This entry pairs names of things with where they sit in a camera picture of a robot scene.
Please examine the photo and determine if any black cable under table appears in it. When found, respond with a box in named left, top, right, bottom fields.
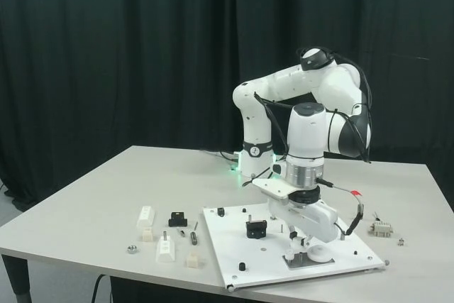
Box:
left=92, top=273, right=111, bottom=303

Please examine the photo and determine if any white large gear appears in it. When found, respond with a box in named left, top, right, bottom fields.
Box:
left=306, top=246, right=331, bottom=262

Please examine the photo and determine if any black base cable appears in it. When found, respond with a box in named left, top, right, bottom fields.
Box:
left=200, top=148, right=239, bottom=162

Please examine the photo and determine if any black curtain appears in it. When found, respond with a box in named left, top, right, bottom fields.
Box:
left=0, top=0, right=454, bottom=208

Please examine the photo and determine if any white holder with metal peg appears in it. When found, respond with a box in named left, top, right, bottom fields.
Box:
left=155, top=231, right=177, bottom=263

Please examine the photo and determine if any beige multi-pin connector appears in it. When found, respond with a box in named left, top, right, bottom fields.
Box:
left=368, top=222, right=388, bottom=238

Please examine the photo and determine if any black table leg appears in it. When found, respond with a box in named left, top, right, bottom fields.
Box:
left=1, top=254, right=30, bottom=303

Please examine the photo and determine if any tall white peg holder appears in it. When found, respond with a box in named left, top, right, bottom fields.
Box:
left=136, top=204, right=157, bottom=228

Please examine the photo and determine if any black plug with round socket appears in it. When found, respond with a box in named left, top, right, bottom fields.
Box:
left=245, top=220, right=267, bottom=240

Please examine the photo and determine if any white task board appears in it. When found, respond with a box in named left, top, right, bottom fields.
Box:
left=201, top=202, right=386, bottom=288

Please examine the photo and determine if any black D-SUB plug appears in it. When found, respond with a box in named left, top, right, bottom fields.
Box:
left=167, top=211, right=188, bottom=228

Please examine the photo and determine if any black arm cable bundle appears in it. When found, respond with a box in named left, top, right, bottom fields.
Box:
left=253, top=91, right=295, bottom=157
left=328, top=46, right=374, bottom=165

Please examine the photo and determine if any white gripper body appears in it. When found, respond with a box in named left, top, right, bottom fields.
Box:
left=267, top=198, right=341, bottom=243

